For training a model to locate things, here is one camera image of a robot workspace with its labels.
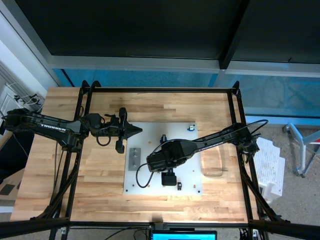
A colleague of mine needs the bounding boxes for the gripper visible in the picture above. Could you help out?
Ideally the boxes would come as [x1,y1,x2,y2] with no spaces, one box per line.
[104,107,143,154]
[161,167,178,188]

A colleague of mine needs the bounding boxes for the white task board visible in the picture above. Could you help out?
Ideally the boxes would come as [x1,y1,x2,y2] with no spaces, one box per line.
[122,121,203,196]

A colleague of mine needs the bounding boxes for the grey metal block with posts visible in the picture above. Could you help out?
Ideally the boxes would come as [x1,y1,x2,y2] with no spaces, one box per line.
[127,147,142,172]

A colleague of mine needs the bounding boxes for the clear plastic tub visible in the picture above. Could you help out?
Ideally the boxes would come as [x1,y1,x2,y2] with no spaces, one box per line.
[201,142,230,180]

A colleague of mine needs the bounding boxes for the blue laptop screen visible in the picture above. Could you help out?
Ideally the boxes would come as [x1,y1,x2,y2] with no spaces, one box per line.
[149,229,218,240]

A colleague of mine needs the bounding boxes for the white foam block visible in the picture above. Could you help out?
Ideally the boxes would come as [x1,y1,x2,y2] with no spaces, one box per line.
[253,137,286,205]

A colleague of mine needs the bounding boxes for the cardboard box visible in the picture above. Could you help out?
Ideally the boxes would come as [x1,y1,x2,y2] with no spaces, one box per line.
[0,167,26,201]

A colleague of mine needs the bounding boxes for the silver metal stand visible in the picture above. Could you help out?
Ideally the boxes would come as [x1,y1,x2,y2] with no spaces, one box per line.
[282,122,320,179]

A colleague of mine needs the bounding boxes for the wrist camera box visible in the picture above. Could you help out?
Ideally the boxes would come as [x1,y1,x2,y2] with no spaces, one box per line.
[146,152,171,173]

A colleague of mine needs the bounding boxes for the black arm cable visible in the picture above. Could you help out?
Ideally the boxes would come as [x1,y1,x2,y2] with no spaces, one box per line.
[95,113,118,147]

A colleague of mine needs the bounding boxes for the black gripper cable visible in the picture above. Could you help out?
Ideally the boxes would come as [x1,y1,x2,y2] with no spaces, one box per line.
[135,144,162,189]

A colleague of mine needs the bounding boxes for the small black table camera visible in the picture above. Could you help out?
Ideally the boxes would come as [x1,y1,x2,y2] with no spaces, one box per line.
[152,218,166,230]

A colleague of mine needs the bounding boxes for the black metal frame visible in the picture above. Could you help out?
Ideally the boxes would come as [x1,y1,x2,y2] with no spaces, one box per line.
[0,79,320,240]

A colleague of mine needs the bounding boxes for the white cable bundle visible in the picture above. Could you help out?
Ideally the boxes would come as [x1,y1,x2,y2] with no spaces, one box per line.
[7,83,43,107]

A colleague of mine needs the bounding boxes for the black right shoulder cable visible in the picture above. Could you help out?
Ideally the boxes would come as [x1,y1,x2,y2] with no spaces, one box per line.
[246,118,270,135]

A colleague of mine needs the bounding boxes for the black wall post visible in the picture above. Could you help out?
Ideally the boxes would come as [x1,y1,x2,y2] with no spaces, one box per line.
[219,0,251,70]

